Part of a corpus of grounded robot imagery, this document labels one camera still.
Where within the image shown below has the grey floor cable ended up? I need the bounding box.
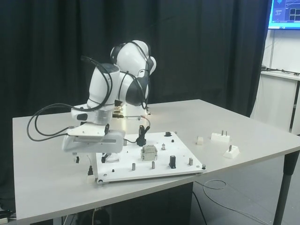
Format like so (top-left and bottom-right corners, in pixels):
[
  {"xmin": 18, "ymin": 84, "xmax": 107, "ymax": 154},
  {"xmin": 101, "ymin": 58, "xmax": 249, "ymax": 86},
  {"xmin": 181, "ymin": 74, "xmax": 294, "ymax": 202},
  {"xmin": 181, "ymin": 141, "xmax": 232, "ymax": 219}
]
[{"xmin": 193, "ymin": 179, "xmax": 284, "ymax": 218}]

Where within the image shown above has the dark table leg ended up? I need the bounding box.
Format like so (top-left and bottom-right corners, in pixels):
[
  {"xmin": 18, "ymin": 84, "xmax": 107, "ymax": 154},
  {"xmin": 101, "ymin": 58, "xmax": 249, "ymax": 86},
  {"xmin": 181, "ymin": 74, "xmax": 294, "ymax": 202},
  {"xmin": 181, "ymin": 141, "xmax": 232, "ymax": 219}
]
[{"xmin": 273, "ymin": 150, "xmax": 300, "ymax": 225}]

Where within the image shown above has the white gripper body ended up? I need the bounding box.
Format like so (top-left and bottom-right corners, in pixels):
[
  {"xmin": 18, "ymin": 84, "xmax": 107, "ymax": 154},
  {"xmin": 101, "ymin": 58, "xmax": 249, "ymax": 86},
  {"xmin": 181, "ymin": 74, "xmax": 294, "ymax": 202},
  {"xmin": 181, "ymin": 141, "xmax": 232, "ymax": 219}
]
[{"xmin": 61, "ymin": 130, "xmax": 126, "ymax": 156}]

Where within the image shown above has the grey waterproof plug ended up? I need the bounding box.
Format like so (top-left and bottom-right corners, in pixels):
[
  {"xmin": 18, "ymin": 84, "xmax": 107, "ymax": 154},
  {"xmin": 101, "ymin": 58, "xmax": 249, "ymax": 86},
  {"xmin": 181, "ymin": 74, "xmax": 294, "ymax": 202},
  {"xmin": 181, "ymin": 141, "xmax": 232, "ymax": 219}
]
[{"xmin": 140, "ymin": 145, "xmax": 157, "ymax": 162}]

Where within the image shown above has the black floor cable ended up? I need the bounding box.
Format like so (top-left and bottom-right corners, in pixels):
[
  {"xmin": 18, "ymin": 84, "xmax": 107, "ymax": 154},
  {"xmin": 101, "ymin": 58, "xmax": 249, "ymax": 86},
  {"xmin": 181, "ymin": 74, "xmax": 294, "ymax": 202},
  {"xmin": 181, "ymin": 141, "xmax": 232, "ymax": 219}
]
[{"xmin": 192, "ymin": 187, "xmax": 211, "ymax": 225}]

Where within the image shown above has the black curtain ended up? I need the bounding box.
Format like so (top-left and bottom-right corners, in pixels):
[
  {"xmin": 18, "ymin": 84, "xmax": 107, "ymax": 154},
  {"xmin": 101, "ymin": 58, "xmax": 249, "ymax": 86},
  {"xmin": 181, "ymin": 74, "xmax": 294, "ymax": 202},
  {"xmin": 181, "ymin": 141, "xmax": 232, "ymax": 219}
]
[{"xmin": 0, "ymin": 0, "xmax": 274, "ymax": 211}]

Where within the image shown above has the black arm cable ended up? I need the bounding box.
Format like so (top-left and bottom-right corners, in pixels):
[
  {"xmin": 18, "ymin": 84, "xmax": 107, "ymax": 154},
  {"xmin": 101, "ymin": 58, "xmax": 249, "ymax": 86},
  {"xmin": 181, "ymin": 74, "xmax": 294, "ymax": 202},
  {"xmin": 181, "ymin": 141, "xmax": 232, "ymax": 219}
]
[{"xmin": 81, "ymin": 41, "xmax": 151, "ymax": 111}]

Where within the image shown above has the blue screen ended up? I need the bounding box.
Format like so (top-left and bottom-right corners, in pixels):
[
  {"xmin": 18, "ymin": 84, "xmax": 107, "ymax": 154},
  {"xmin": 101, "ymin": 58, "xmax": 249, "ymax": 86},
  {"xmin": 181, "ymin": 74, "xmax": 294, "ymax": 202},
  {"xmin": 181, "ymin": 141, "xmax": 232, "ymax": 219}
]
[{"xmin": 267, "ymin": 0, "xmax": 300, "ymax": 30}]

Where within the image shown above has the long white peg holder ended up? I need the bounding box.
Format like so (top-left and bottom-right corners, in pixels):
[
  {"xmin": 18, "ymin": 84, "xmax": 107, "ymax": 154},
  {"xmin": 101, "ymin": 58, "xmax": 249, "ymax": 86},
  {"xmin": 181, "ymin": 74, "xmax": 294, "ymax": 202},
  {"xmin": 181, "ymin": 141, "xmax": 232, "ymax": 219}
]
[{"xmin": 223, "ymin": 147, "xmax": 240, "ymax": 159}]

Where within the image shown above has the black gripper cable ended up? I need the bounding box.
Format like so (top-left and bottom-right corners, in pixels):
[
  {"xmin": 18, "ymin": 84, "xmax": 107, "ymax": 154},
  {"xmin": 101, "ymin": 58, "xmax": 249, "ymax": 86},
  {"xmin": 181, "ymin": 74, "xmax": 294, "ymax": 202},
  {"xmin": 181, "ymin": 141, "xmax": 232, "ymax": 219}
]
[{"xmin": 27, "ymin": 105, "xmax": 82, "ymax": 142}]

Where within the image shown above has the white cabinet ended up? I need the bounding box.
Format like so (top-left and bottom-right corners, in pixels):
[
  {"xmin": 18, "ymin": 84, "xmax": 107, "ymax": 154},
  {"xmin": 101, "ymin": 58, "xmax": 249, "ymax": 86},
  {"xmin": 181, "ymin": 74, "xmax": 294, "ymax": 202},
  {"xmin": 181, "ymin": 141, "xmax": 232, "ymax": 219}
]
[{"xmin": 249, "ymin": 70, "xmax": 300, "ymax": 136}]

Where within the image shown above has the black D-SUB plug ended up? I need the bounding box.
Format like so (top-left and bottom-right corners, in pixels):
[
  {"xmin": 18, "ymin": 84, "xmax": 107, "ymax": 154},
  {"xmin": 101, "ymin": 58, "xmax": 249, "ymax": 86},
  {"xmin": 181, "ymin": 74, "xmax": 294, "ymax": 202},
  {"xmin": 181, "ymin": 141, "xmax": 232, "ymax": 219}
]
[{"xmin": 135, "ymin": 125, "xmax": 151, "ymax": 146}]

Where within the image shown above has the white task board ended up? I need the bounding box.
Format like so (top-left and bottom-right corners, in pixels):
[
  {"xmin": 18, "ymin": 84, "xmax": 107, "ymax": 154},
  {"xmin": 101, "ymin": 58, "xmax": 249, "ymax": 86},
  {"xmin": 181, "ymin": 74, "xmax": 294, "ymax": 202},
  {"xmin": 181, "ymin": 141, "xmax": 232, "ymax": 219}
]
[{"xmin": 94, "ymin": 130, "xmax": 208, "ymax": 186}]

